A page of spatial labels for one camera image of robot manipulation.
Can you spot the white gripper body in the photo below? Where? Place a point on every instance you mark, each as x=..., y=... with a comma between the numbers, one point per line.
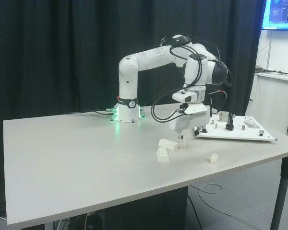
x=189, y=121

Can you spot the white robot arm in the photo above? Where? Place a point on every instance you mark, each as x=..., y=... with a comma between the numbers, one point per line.
x=128, y=72

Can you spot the black round plug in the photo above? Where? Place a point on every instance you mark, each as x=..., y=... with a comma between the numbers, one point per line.
x=203, y=130

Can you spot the small white holder with peg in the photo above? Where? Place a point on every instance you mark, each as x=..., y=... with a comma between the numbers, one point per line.
x=182, y=144

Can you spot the long white holder block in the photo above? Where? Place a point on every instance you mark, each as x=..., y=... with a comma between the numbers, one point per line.
x=168, y=144

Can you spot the white holder blocks on board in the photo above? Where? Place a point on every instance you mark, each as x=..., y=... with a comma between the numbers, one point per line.
x=223, y=117

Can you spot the white house-shaped holder block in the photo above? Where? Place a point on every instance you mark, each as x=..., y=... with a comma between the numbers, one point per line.
x=163, y=155

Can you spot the white task board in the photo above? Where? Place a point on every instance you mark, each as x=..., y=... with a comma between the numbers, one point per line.
x=232, y=135

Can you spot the small white cube holder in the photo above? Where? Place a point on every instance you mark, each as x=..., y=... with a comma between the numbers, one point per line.
x=213, y=158

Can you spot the white gears on board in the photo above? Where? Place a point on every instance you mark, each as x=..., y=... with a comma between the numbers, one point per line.
x=251, y=124

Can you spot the metal BNC plug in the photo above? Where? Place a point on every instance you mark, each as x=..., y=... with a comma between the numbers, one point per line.
x=261, y=132

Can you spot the white cabinet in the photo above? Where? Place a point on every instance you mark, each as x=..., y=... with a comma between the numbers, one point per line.
x=271, y=103

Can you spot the dark grey table leg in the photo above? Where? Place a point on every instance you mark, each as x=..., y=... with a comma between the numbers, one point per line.
x=282, y=191

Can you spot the blue screen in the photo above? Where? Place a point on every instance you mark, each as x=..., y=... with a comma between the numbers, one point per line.
x=280, y=14

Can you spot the black curtain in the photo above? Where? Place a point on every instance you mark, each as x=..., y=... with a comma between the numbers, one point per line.
x=62, y=48

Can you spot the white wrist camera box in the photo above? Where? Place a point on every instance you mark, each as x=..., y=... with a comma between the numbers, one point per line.
x=184, y=96

